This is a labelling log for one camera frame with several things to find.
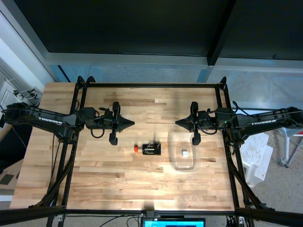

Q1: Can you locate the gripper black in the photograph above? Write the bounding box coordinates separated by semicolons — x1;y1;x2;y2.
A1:
103;101;135;145
175;102;212;146

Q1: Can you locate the black metal frame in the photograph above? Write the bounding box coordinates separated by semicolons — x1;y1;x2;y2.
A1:
0;76;303;227

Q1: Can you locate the bundle of plugs and cables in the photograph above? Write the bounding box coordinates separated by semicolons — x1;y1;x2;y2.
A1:
11;88;41;101

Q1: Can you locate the red RCA connector braided cable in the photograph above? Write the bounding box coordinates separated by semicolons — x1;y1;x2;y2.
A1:
152;124;161;150

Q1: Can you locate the laptop with blue screen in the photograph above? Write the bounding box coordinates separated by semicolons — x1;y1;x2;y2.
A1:
141;218;206;227

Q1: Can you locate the brown cardboard box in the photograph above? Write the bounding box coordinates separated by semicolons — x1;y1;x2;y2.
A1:
0;158;24;190

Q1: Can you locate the black clamp with red knob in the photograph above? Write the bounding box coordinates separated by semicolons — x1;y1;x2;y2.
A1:
134;140;162;156

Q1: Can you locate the small black camera box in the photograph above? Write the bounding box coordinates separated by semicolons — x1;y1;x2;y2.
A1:
144;206;159;217

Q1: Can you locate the grey metal chair frame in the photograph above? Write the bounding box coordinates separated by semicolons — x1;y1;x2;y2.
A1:
272;118;303;169

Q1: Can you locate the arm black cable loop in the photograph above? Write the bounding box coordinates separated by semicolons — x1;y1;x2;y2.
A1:
197;108;217;135
90;127;107;140

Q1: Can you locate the clear plastic tub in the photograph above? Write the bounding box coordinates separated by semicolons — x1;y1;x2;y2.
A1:
167;131;201;173

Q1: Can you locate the white plastic step stool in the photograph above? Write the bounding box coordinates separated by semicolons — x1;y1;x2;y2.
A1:
239;132;275;189

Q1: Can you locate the large black cabinet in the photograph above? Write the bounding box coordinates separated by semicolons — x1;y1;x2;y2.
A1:
0;122;33;173

